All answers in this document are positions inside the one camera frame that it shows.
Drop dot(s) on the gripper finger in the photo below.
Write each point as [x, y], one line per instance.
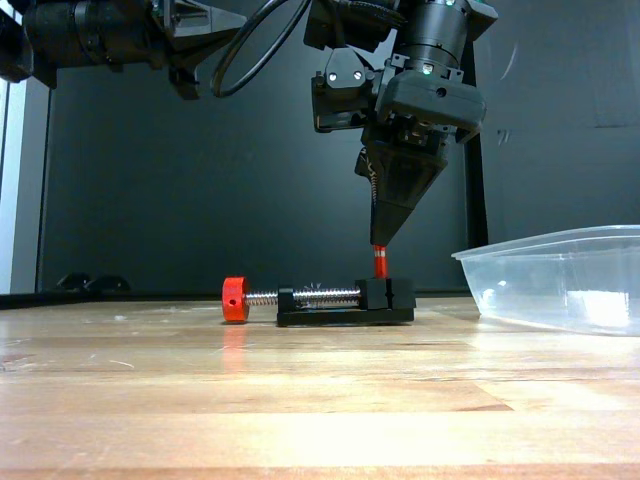
[405, 185]
[205, 52]
[365, 162]
[220, 25]

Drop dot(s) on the black vise with red knob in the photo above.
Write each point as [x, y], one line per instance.
[390, 300]

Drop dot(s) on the clear plastic tub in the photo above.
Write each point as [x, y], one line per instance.
[525, 280]

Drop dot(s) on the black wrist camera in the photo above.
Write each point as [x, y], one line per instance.
[340, 105]

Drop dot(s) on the black upright post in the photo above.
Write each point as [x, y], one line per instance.
[475, 200]

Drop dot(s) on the black rounded frame foot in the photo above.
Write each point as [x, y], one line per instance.
[110, 284]
[75, 282]

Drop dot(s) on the black metal table frame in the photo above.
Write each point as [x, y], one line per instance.
[150, 298]

